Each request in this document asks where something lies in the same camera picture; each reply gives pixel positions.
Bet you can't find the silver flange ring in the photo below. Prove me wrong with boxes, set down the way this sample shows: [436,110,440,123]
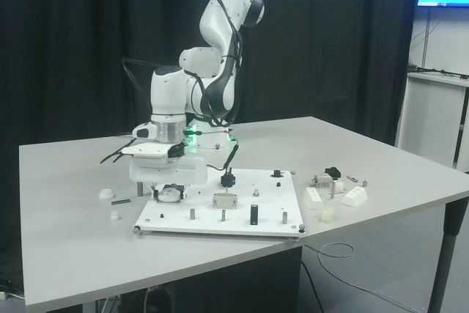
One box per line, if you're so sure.
[151,119,187,144]

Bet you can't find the white large gear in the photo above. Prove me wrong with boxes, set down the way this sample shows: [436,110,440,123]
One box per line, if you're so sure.
[157,186,182,203]

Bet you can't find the white cabinet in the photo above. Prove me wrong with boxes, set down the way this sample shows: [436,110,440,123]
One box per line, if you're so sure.
[395,70,469,174]

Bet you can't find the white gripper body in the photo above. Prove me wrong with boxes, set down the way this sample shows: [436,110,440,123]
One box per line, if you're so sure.
[129,155,205,186]

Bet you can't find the dark grey table leg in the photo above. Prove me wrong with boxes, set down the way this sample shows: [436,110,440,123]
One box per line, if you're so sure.
[427,201,464,313]

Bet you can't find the black waterproof plug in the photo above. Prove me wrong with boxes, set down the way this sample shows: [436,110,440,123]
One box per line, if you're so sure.
[220,167,236,188]

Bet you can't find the grey floor cable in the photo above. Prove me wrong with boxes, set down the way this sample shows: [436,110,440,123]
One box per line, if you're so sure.
[292,241,367,313]

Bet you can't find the black plug cable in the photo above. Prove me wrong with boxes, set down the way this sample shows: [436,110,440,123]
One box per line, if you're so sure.
[221,138,241,173]

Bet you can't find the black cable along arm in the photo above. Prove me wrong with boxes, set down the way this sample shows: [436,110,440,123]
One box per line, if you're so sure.
[196,0,247,128]

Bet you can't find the metal D-SUB plug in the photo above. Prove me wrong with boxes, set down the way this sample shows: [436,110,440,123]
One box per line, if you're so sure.
[310,172,333,188]

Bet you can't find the thin black wires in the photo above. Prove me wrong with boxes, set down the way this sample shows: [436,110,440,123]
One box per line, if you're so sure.
[100,139,136,164]

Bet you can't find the white peg holder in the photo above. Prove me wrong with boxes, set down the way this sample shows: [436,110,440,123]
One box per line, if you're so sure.
[340,187,369,208]
[303,186,326,212]

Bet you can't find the flat white mounting plate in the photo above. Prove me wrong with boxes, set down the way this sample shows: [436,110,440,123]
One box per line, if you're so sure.
[120,141,174,159]

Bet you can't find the black curtain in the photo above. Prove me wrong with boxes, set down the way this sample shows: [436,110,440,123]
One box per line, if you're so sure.
[0,0,418,169]

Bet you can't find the white task board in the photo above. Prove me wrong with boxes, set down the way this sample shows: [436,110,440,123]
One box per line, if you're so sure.
[132,168,309,243]

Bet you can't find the black looped cable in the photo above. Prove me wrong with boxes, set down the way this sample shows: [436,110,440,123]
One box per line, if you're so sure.
[121,55,155,91]

